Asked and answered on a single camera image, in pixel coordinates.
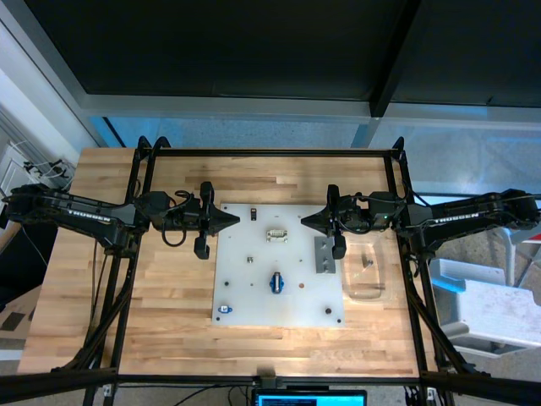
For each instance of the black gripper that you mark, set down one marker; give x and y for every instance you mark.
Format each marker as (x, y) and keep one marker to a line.
(336, 215)
(206, 211)

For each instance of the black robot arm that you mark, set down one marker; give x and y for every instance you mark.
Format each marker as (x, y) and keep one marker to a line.
(84, 213)
(460, 217)

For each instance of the small black connector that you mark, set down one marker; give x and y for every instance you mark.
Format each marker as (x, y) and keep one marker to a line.
(253, 213)

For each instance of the grey metal peg block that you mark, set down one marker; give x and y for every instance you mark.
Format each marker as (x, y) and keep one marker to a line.
(324, 256)

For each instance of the beige connector housing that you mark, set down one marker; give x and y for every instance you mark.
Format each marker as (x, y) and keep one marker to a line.
(277, 235)

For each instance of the clear plastic tub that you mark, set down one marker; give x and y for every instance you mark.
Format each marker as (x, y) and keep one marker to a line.
(359, 283)

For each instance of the black clamp block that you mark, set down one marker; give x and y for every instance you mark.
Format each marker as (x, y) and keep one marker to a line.
(277, 282)

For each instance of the blue round clamp holder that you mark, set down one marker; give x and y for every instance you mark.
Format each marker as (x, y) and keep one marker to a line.
(270, 287)

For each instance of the white task board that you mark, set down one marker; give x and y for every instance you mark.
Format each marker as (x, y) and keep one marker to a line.
(262, 304)

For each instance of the laptop screen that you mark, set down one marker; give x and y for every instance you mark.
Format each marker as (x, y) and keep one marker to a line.
(308, 399)

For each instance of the white metal step stool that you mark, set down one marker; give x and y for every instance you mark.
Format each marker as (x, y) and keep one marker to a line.
(498, 308)

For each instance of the brown cardboard box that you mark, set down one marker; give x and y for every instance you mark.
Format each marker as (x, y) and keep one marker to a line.
(17, 313)

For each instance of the black aluminium frame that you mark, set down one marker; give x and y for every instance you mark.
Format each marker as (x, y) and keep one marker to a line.
(270, 153)

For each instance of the blue connector mount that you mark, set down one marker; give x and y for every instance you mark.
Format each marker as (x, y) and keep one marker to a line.
(218, 310)

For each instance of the grey camera mount block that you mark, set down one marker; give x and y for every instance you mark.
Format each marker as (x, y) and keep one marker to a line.
(267, 375)

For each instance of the black wall pillar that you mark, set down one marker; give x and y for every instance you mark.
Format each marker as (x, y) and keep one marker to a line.
(393, 63)

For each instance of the silver corner bracket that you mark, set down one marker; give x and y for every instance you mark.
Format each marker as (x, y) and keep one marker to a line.
(108, 389)
(431, 393)

